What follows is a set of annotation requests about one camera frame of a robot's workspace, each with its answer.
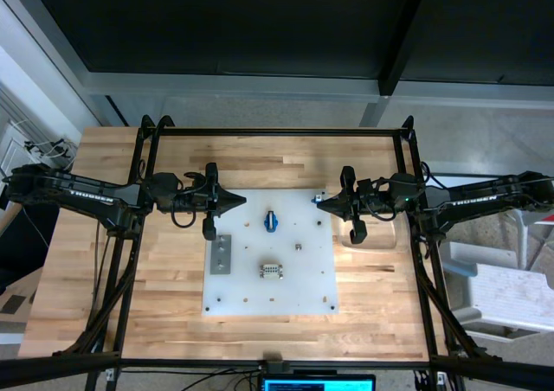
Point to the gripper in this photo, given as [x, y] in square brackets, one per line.
[211, 179]
[354, 200]

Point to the beige HAN10-E connector insert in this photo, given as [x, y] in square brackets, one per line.
[270, 271]

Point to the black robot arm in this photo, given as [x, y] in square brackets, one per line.
[476, 198]
[86, 194]

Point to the small blue white connector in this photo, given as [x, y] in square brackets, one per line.
[318, 198]

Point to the blue clamp with silver plug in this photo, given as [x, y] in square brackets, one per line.
[270, 222]

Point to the grey metal plate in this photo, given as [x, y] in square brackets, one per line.
[227, 254]

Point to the clear plastic tub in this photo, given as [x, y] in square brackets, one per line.
[381, 239]

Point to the white mounting board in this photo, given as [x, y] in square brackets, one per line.
[259, 296]

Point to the laptop screen with blue edge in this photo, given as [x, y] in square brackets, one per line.
[316, 384]

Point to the white plastic step stool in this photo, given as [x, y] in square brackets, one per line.
[506, 296]

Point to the brown cardboard box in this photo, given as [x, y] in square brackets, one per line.
[26, 291]

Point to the black metal frame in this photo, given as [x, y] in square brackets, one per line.
[281, 132]

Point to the black table camera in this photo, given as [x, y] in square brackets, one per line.
[274, 363]

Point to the white tube chair frame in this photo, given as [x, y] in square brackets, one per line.
[521, 252]

